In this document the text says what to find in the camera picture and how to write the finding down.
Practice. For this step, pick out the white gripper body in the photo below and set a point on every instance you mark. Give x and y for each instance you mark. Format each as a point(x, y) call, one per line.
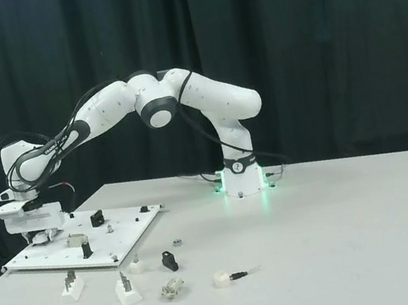
point(34, 222)

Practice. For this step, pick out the white large gear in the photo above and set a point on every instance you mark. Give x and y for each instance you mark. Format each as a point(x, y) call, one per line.
point(39, 240)

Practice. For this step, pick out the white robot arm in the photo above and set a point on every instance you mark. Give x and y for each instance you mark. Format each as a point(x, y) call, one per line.
point(218, 98)

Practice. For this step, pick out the large metal square peg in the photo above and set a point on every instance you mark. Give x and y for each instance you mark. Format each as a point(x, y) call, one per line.
point(72, 276)

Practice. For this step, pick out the medium metal square peg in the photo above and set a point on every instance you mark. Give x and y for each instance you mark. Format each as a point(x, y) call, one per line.
point(68, 284)

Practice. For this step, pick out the white square peg holder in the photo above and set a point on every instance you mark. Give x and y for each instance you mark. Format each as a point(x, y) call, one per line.
point(73, 294)

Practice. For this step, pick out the white task board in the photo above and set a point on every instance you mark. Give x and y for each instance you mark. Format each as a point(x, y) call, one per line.
point(131, 232)

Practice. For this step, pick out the thin metal round peg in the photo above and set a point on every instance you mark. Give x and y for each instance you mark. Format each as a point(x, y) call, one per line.
point(121, 277)

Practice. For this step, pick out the metal bolt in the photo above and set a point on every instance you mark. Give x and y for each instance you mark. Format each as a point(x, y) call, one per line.
point(136, 257)

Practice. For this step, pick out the small white bolt holder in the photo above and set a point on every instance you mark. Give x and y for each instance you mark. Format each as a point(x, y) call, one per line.
point(137, 267)

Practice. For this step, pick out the white round peg holder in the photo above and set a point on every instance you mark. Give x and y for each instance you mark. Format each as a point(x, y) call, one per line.
point(128, 296)

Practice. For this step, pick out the black D-SUB plug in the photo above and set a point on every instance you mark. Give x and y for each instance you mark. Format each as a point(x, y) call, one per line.
point(169, 261)

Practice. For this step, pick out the grey waterproof plug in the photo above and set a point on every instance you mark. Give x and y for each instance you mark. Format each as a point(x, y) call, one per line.
point(168, 288)

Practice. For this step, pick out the small white plug holder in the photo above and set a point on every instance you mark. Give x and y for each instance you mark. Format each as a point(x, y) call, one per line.
point(222, 279)

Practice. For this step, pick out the black curtain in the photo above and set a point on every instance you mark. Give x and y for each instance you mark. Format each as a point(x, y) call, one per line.
point(285, 27)

